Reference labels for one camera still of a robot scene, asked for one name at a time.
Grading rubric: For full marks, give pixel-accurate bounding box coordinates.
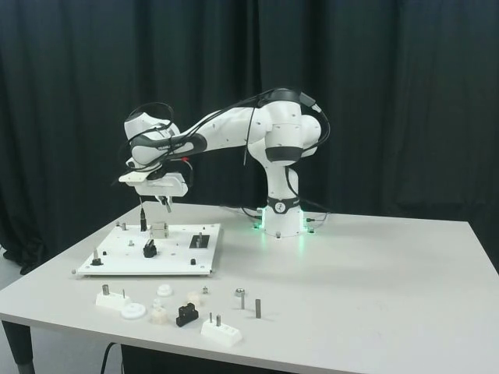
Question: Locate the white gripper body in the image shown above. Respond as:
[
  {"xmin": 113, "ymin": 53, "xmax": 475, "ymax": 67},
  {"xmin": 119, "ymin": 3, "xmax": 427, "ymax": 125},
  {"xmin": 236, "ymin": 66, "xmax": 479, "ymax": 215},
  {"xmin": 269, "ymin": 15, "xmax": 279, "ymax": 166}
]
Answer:
[{"xmin": 134, "ymin": 173, "xmax": 190, "ymax": 198}]

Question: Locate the white peg holder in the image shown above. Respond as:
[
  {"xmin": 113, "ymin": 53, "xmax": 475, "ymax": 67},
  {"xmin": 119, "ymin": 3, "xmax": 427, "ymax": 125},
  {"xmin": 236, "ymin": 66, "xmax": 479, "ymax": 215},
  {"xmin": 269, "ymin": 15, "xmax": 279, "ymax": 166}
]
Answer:
[
  {"xmin": 200, "ymin": 319, "xmax": 244, "ymax": 348},
  {"xmin": 95, "ymin": 291, "xmax": 133, "ymax": 310}
]

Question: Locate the white task board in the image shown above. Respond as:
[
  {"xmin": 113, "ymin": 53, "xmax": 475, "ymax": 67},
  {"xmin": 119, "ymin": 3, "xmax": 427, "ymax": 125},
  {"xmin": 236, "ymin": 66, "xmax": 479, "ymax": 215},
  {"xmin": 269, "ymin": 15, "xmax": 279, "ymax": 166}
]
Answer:
[{"xmin": 71, "ymin": 222, "xmax": 225, "ymax": 280}]

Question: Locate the black D-SUB plug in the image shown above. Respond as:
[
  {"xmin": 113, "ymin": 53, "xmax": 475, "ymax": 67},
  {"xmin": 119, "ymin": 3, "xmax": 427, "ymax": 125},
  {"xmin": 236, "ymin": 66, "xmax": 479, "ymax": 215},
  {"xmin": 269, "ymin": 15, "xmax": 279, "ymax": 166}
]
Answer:
[{"xmin": 175, "ymin": 302, "xmax": 200, "ymax": 326}]

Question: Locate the white large gear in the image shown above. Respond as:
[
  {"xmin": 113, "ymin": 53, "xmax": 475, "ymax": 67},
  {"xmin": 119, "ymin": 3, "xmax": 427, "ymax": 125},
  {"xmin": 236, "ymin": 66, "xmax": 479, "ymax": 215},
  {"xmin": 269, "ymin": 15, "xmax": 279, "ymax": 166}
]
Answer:
[{"xmin": 120, "ymin": 302, "xmax": 147, "ymax": 322}]

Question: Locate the cream plug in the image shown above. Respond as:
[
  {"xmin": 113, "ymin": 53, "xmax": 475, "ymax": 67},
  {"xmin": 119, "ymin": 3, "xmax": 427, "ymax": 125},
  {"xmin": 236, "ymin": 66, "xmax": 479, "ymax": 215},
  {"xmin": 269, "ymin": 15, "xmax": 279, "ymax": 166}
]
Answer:
[{"xmin": 149, "ymin": 307, "xmax": 170, "ymax": 325}]

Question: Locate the black curtain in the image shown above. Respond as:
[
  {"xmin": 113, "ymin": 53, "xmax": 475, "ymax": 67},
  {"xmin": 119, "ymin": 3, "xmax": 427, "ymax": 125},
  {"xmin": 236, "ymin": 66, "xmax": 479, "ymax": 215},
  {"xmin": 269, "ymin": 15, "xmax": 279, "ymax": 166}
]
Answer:
[{"xmin": 0, "ymin": 0, "xmax": 499, "ymax": 276}]

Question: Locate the black box under table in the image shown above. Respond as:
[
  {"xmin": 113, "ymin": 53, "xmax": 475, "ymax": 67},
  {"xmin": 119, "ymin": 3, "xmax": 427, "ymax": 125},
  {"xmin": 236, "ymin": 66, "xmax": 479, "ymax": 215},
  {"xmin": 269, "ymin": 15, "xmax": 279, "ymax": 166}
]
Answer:
[{"xmin": 119, "ymin": 344, "xmax": 281, "ymax": 374}]

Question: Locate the grey table leg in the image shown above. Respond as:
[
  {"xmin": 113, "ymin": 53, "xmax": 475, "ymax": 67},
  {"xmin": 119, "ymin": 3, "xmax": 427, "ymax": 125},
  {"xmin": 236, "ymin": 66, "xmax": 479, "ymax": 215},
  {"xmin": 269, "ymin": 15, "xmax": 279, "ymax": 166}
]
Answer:
[{"xmin": 1, "ymin": 319, "xmax": 33, "ymax": 374}]

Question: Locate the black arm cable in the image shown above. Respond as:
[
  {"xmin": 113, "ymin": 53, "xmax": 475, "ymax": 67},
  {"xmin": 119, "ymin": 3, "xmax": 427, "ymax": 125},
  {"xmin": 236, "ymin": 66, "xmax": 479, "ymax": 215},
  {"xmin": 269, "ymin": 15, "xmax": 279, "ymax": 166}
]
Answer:
[{"xmin": 119, "ymin": 88, "xmax": 333, "ymax": 172}]

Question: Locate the black cable under table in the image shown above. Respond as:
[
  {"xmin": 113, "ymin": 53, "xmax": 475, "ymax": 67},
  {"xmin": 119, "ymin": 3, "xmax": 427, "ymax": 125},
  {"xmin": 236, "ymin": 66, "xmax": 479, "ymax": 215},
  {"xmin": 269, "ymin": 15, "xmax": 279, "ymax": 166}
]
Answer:
[{"xmin": 103, "ymin": 341, "xmax": 119, "ymax": 374}]

